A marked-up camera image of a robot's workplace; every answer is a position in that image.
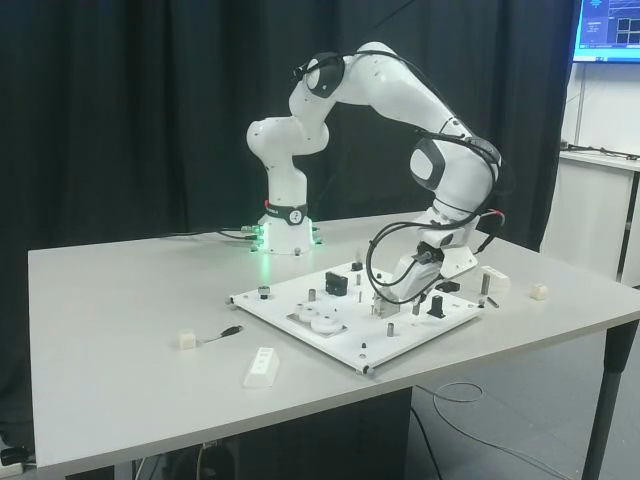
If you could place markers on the white peg holder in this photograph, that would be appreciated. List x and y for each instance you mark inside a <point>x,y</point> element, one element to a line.
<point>496,276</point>
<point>261,368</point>

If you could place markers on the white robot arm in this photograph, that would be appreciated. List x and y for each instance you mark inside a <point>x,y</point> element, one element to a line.
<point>380,85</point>

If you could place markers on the metal square peg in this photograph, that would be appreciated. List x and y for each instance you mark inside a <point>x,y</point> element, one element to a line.
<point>385,307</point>

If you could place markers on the small metal peg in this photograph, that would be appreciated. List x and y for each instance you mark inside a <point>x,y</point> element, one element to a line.
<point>493,301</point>

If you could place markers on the thin black rod red tag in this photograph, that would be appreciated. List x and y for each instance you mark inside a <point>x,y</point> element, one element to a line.
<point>487,230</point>

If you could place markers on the black waterproof plug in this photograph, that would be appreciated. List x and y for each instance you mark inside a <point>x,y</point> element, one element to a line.
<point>437,305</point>

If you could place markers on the blue screen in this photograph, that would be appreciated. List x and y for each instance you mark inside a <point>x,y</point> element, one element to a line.
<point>607,30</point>

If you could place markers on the white large gear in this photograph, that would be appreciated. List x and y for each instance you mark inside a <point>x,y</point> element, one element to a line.
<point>326,323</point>

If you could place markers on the metal BNC plug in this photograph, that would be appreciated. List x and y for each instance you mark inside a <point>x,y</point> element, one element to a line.
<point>262,291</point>

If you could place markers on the white cabinet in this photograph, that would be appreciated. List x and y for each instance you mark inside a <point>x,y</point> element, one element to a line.
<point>600,210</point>

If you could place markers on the white medium gear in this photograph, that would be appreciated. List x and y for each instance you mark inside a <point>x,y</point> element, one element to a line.
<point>305,314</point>

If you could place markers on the small white cube holder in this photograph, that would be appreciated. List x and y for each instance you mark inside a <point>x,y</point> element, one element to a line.
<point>539,291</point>
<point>186,340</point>

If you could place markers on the white task board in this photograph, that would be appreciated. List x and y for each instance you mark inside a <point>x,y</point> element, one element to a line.
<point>320,345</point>

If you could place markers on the black curtains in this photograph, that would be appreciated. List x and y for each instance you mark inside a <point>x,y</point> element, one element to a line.
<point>125,115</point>

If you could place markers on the black table leg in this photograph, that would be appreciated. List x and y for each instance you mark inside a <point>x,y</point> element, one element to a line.
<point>607,395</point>

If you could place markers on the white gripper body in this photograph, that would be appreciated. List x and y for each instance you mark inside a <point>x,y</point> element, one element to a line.
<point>416,276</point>

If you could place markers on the black D-SUB plug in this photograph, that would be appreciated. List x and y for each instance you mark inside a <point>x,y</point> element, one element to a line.
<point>334,283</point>

